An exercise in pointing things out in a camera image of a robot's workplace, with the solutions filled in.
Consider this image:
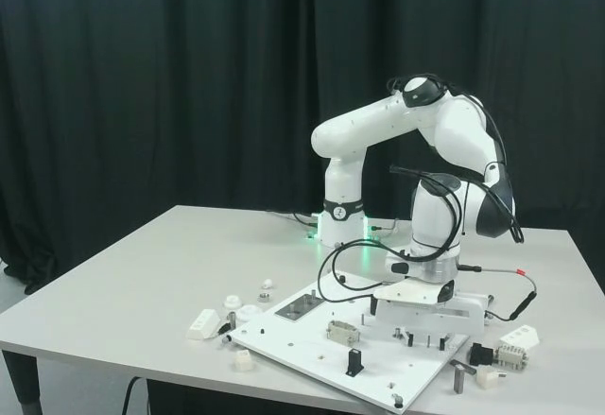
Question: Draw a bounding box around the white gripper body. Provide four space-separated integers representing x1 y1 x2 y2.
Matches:
374 293 489 337

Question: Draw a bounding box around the black D-SUB plug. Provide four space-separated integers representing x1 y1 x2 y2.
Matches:
469 342 494 368

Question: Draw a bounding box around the grey waterproof plug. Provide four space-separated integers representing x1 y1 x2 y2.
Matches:
493 345 516 367

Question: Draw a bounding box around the white holder with holes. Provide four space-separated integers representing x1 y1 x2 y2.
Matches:
187 308 221 341
498 324 541 353

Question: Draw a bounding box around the white task board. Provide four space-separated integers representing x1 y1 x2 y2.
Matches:
230 281 470 410

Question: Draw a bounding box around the white large gear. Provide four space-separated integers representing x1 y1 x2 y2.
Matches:
235 304 262 324

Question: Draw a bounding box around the black curtain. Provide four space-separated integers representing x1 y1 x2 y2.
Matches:
0 0 605 296

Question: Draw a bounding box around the black table leg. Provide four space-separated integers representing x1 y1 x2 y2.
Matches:
2 351 39 415

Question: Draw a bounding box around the black rod on wire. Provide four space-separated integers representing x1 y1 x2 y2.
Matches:
458 263 539 321

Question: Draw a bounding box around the black looped cable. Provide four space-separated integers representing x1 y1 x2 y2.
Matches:
317 238 426 303

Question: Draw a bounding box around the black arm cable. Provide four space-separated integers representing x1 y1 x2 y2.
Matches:
389 72 525 245

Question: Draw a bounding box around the black foot cable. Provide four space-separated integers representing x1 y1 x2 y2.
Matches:
264 209 325 227

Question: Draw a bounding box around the black floor cable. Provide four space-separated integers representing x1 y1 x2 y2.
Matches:
124 375 148 415

